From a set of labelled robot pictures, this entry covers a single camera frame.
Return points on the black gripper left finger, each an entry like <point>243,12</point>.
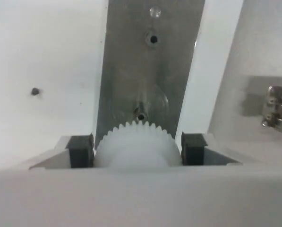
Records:
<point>80,151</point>

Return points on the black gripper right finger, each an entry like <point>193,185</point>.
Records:
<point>192,151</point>

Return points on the white medium gear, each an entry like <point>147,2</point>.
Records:
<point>136,146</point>

